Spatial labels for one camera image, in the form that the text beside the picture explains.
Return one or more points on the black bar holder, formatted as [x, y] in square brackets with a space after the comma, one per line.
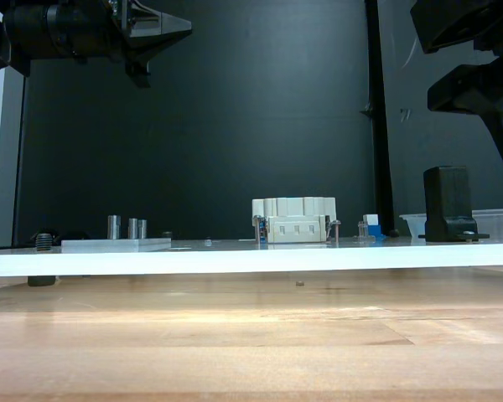
[446, 201]

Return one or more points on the short silver peg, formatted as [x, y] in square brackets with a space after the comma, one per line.
[114, 228]
[133, 229]
[143, 230]

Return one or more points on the grey metal plate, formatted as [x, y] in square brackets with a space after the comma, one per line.
[109, 245]

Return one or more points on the blue clamp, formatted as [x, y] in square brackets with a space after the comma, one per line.
[376, 232]

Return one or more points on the small silver clamp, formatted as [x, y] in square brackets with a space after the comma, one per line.
[363, 231]

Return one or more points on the beige connector housing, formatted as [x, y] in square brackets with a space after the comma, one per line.
[293, 209]

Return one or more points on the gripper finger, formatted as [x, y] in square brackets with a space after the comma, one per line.
[151, 47]
[174, 25]
[486, 92]

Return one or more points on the black metal frame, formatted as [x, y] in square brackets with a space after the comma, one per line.
[381, 125]

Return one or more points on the white task board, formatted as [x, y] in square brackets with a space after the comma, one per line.
[251, 259]

